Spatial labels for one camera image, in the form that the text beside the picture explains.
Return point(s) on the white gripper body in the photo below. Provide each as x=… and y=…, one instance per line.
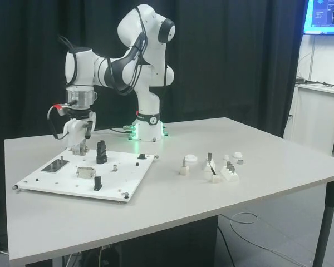
x=75, y=133

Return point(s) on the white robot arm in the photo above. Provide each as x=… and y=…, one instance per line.
x=144, y=91

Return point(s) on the white task board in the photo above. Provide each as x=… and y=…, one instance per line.
x=72, y=183

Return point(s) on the black upright plug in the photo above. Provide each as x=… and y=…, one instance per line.
x=97, y=184

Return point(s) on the small white peg holder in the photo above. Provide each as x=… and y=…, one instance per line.
x=183, y=170

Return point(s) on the white large gear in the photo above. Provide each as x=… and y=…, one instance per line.
x=191, y=159

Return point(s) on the white square peg holder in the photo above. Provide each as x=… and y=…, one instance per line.
x=207, y=166

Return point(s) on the metal square peg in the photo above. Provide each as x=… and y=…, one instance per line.
x=209, y=157

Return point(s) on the black bolt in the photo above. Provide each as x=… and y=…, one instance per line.
x=212, y=169

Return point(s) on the black box under table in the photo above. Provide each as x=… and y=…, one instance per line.
x=169, y=244

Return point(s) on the white bolt holder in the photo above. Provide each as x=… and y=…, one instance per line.
x=216, y=179

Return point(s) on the long white peg holder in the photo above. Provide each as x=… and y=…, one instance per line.
x=229, y=175

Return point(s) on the black curtain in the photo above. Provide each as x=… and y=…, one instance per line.
x=225, y=69

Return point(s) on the white medium gear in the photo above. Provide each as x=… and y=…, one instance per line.
x=237, y=154

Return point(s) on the metal BNC plug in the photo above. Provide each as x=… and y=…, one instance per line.
x=240, y=162

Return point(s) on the white cabinet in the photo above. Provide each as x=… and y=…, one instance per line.
x=314, y=119

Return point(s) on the black table leg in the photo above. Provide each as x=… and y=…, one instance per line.
x=328, y=217

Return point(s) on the blue screen monitor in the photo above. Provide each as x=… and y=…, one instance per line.
x=325, y=16

